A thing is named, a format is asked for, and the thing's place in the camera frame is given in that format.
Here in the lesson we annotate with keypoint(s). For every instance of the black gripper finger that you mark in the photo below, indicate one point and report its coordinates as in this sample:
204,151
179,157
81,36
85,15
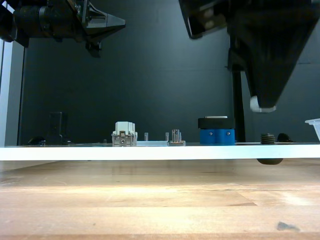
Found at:
100,18
275,62
250,83
100,31

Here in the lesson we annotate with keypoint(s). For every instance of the silver M12 hex nut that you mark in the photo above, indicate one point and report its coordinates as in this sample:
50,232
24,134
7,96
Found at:
255,105

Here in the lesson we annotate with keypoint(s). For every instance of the black M12 bolt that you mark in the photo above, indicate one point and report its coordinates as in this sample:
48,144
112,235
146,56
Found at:
267,139

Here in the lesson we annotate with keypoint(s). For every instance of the blue and black connector housing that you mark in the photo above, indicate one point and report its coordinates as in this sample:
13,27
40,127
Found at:
210,137

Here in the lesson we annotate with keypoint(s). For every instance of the clear plastic tub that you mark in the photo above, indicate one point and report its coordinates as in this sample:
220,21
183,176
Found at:
315,125

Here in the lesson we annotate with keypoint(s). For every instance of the small metal pin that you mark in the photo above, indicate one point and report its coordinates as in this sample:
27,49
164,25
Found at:
180,137
146,136
166,136

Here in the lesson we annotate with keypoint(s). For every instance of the small metal round connector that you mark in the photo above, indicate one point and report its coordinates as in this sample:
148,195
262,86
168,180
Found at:
176,136

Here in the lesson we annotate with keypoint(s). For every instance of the beige connector housing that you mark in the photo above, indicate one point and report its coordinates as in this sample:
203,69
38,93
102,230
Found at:
123,130

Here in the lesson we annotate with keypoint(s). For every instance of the black connector socket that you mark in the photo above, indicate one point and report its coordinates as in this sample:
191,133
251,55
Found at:
57,125

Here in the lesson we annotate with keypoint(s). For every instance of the white board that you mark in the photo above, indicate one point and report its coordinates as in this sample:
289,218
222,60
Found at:
160,153

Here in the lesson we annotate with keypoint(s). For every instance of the white terminal bar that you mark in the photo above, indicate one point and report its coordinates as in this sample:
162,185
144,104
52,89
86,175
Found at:
152,143

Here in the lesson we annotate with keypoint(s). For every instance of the black vertical post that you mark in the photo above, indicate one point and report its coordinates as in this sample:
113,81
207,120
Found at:
238,120

